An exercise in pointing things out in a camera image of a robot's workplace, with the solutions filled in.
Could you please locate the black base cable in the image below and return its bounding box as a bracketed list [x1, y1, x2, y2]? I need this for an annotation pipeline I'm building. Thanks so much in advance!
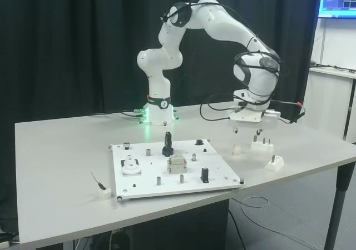
[93, 109, 146, 118]

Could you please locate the thin grey cable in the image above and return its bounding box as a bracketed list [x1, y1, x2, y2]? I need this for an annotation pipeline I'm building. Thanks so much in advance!
[230, 195, 279, 250]

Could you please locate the blue screen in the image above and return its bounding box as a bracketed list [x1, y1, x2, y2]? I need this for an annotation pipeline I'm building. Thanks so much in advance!
[318, 0, 356, 19]

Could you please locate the black D-SUB plug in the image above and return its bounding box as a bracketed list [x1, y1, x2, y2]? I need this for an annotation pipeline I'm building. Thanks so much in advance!
[161, 131, 175, 156]

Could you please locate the white round peg holder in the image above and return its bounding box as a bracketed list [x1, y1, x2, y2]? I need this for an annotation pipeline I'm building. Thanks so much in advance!
[264, 157, 285, 172]

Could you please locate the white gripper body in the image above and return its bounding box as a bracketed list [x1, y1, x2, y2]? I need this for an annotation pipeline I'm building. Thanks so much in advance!
[229, 109, 280, 129]

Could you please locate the black cabinet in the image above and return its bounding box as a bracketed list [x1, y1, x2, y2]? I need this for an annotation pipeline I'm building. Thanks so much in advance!
[122, 197, 230, 250]

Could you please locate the white large gear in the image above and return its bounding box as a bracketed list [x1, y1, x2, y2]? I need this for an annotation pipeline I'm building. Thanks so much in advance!
[122, 161, 141, 176]

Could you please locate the black looped cable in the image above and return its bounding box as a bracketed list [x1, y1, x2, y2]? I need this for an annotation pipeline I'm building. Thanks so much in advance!
[199, 93, 238, 122]

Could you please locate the white cabinet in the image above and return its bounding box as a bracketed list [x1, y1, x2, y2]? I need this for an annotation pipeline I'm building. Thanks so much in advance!
[303, 66, 356, 144]

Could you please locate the small white plug holder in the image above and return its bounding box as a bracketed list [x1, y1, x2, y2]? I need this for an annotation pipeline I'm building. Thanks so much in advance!
[97, 188, 112, 201]

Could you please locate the black table leg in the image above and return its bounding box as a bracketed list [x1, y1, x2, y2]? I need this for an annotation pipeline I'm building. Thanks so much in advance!
[334, 161, 351, 250]

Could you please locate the white square peg holder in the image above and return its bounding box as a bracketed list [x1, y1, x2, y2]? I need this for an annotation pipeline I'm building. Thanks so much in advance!
[250, 140, 275, 154]

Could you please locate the black curtain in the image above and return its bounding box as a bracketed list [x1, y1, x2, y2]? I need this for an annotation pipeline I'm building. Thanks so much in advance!
[0, 0, 325, 119]

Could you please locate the white task board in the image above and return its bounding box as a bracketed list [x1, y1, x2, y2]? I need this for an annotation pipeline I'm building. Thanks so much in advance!
[107, 137, 245, 204]

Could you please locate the black USB plug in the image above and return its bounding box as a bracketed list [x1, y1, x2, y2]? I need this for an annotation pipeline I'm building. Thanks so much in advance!
[90, 172, 108, 191]

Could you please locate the thin black rod red tag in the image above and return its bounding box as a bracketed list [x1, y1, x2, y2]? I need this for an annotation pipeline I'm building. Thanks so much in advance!
[271, 100, 306, 123]

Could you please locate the black floor cable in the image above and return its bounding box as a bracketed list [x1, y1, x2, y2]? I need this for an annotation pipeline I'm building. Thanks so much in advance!
[228, 208, 244, 250]

